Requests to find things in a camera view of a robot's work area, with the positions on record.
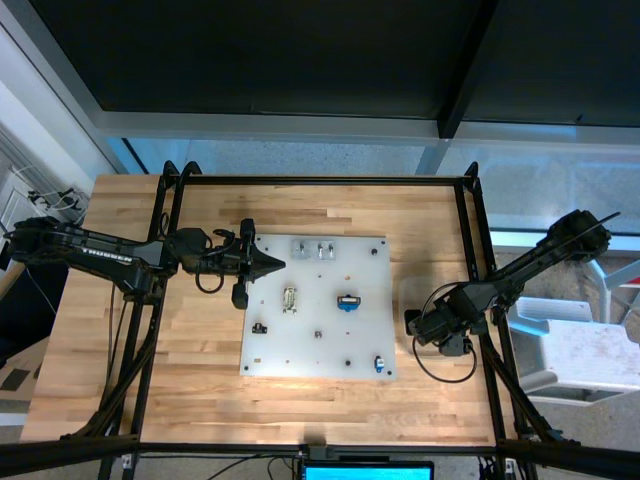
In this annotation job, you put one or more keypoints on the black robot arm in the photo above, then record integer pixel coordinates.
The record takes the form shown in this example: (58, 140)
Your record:
(525, 260)
(107, 255)

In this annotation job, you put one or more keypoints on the small blue white connector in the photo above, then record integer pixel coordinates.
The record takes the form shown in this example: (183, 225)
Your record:
(378, 363)

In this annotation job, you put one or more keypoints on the blue socket with black plug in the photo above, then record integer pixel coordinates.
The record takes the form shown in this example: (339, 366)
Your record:
(348, 303)

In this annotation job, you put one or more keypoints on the black table-level camera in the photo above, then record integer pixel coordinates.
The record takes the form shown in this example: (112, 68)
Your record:
(320, 451)

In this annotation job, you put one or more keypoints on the grey tubular chair frame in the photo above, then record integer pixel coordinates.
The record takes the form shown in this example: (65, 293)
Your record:
(607, 292)

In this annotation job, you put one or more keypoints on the black metal frame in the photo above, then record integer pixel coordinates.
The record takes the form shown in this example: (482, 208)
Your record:
(320, 181)

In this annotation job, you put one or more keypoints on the cardboard box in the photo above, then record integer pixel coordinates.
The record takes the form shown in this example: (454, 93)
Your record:
(35, 360)

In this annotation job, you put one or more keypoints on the clear plastic tub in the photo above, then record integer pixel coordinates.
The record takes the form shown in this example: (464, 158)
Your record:
(407, 292)

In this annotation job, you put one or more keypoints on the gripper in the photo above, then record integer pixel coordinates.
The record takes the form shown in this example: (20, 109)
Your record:
(412, 322)
(246, 260)

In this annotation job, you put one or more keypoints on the white board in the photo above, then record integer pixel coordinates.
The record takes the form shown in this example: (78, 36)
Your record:
(300, 350)

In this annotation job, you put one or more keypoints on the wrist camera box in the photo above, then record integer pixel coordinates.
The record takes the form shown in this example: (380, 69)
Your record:
(454, 346)

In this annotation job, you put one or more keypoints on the blue lit screen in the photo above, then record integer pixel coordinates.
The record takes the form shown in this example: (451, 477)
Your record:
(365, 472)

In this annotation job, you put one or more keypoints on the aluminium block with studs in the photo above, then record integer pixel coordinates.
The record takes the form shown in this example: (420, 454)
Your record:
(313, 250)

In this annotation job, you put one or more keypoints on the black clamp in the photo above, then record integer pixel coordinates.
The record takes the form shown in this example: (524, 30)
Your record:
(259, 328)

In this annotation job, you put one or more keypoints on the white step stool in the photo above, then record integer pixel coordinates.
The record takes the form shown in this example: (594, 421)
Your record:
(585, 350)

